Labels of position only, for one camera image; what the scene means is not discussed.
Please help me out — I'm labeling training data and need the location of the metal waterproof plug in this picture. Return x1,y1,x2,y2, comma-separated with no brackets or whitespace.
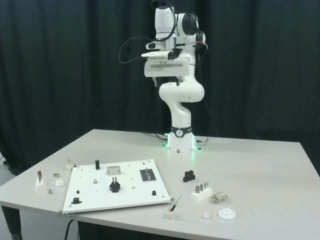
210,191,228,207

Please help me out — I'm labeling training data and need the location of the white large gear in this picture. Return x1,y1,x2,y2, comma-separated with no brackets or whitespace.
217,207,237,221

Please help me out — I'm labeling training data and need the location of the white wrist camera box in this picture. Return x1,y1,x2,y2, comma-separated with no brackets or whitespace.
144,41,164,50

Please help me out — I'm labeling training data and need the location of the thin black rod red tag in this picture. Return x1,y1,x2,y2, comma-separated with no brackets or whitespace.
176,41,209,48

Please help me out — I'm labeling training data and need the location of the white square peg holder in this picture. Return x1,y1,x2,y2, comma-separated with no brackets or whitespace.
34,178,48,192

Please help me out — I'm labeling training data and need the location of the silver flange ring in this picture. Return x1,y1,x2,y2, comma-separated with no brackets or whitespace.
162,37,177,50

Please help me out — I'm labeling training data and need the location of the black under-table cabinet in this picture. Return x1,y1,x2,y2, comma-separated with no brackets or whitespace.
76,219,163,240

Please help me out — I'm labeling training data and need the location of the white task board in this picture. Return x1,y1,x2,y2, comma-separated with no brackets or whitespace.
59,157,173,216

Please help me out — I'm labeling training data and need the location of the black floor cable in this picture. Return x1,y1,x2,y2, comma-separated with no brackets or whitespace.
64,219,76,240

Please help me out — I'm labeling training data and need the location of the black table leg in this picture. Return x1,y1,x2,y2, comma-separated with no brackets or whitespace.
0,206,21,240

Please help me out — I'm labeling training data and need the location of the black base cable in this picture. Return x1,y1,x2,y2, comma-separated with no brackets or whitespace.
147,132,169,141

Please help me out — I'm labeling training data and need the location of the black camera cable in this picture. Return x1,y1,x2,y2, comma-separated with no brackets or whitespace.
118,36,157,64

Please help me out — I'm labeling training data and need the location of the flat white mounting plate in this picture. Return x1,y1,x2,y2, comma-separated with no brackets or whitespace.
141,51,174,60

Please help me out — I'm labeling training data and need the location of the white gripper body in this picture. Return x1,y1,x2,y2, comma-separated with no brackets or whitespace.
143,57,190,77

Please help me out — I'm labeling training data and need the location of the white round peg holder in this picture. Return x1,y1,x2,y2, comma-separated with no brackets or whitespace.
189,188,214,202

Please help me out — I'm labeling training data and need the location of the black curtain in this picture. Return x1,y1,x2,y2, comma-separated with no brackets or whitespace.
0,0,320,177

